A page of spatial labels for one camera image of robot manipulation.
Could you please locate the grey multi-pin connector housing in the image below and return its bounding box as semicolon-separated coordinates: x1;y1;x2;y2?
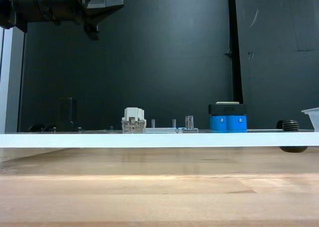
121;107;147;134

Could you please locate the black knurled screw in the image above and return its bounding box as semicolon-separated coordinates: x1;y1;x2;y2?
276;119;300;133

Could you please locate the black socket block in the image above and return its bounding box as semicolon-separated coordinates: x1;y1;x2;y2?
56;96;79;133

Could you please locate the aluminium plate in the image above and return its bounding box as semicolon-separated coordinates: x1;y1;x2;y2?
145;127;180;134

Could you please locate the white task board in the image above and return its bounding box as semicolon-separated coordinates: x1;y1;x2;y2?
0;129;319;149

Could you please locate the clear plastic tub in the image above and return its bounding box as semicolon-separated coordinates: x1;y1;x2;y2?
301;107;319;133

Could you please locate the black rubber board foot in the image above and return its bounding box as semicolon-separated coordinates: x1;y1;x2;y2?
278;146;309;153

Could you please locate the small metal coaxial connector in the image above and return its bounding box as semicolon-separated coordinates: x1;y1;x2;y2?
181;115;199;134

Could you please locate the blue D-sub connector block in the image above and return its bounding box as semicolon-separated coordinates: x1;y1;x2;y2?
208;101;248;133

